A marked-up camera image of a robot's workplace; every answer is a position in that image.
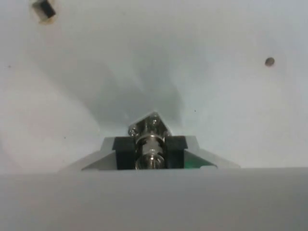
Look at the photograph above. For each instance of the metal BNC plug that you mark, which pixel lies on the metal BNC plug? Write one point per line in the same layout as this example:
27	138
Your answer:
151	149

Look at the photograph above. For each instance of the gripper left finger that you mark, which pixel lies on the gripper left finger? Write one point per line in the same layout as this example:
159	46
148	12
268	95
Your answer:
122	154

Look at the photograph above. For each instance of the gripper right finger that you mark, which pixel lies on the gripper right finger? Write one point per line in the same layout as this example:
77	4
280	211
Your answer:
176	150

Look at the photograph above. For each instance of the white task board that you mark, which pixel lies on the white task board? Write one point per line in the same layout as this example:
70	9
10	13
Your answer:
168	55

